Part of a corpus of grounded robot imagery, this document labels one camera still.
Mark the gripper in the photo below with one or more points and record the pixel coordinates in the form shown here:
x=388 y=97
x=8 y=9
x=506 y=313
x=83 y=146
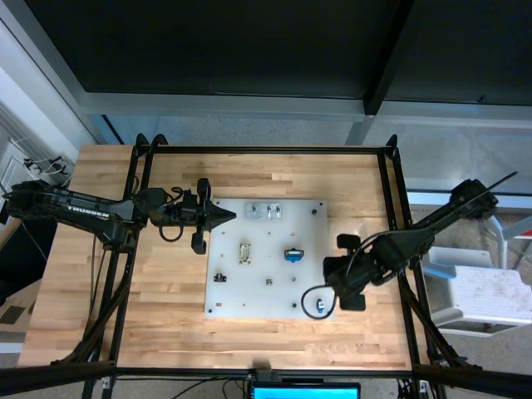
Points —
x=353 y=301
x=202 y=216

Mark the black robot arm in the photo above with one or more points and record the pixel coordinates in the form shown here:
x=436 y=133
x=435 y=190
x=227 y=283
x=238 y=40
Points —
x=87 y=212
x=415 y=237

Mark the silver connector plate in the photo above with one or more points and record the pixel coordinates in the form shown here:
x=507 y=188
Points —
x=264 y=211

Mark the beige multi-pin connector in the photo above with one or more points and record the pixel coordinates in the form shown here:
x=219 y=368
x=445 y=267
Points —
x=246 y=254

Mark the small black clamp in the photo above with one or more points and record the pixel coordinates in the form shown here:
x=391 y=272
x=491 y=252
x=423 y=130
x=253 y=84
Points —
x=220 y=277

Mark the white mounting board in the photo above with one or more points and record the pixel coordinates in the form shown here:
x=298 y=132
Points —
x=257 y=291

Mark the screen with blue edge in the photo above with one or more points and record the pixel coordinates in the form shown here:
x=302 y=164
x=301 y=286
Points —
x=303 y=391

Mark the white plastic step stool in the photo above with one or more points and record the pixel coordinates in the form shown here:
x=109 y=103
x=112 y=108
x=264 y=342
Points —
x=486 y=291

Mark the blue rj45 socket mount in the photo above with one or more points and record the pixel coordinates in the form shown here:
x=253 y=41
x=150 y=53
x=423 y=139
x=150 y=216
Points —
x=320 y=300

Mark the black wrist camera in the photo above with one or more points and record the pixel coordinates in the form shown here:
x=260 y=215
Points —
x=189 y=198
x=333 y=270

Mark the blue connector mount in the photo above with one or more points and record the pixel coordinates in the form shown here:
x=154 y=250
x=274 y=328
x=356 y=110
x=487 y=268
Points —
x=294 y=255

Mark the black aluminium frame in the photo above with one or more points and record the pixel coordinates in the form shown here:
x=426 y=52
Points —
x=270 y=150

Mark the black low camera mount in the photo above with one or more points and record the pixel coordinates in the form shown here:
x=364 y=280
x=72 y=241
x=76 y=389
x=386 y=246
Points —
x=261 y=372

